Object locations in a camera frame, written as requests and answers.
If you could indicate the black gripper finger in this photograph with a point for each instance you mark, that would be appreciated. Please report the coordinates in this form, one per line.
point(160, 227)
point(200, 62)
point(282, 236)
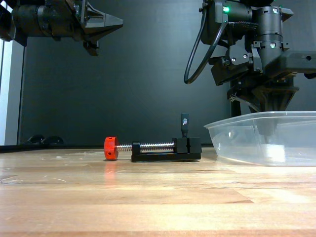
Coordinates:
point(98, 24)
point(274, 98)

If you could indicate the black USB-C socket connector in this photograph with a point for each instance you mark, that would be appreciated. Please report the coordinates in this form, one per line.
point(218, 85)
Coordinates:
point(185, 122)

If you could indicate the clear plastic tub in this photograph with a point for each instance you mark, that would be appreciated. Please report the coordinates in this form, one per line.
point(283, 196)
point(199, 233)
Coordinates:
point(242, 148)

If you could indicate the black clamp with red knob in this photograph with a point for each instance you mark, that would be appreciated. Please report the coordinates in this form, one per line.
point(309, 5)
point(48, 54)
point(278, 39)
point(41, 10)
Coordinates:
point(160, 156)

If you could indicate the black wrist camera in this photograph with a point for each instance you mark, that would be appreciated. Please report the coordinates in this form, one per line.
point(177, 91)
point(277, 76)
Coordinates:
point(227, 74)

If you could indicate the black aluminium table frame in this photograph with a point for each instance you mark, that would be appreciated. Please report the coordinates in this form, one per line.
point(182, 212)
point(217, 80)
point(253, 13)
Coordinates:
point(14, 148)

